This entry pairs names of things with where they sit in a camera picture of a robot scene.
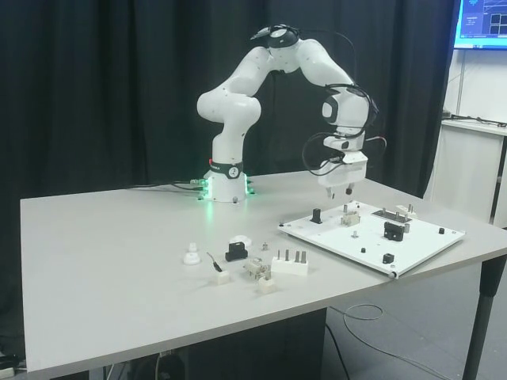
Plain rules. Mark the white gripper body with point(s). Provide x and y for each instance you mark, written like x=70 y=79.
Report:
x=344 y=172

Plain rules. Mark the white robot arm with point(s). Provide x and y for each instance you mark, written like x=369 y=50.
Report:
x=233 y=107

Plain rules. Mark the small white peg holder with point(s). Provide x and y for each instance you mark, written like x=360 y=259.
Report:
x=408 y=213

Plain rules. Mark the thick metal peg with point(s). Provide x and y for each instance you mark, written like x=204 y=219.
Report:
x=296 y=257
x=303 y=257

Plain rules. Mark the long white peg holder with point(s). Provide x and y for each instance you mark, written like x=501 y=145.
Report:
x=289 y=269

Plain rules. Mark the white task board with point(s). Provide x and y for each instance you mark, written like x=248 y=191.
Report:
x=336 y=241

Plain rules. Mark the white large gear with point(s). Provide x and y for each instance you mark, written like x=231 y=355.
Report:
x=242 y=240

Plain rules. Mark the beige waterproof plug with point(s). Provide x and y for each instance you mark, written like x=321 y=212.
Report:
x=256 y=268

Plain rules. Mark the black D-SUB plug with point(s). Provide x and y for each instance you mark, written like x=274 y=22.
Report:
x=236 y=252

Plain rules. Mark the white plug holder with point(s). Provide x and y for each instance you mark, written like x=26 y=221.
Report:
x=223 y=278
x=265 y=286

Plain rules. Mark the white cabinet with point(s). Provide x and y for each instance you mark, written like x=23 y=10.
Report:
x=471 y=170

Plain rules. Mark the white small gear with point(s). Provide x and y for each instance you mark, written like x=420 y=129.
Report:
x=191 y=246

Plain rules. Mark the white medium gear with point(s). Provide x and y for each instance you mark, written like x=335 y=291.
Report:
x=191 y=259

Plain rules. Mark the dark table leg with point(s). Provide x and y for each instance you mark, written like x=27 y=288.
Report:
x=481 y=316

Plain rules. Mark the blue screen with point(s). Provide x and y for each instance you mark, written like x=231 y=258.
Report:
x=481 y=21

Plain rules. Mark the black curtains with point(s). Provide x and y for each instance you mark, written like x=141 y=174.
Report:
x=99 y=87

